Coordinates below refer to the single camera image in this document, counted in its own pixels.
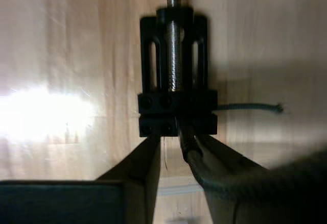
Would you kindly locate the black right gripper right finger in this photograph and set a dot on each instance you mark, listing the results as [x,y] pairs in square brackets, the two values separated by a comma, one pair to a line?
[230,162]

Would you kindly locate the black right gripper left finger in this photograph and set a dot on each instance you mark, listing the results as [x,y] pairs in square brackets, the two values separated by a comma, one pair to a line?
[145,162]

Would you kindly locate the black clamp with red knob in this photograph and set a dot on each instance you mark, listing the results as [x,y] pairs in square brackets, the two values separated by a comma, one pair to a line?
[199,101]

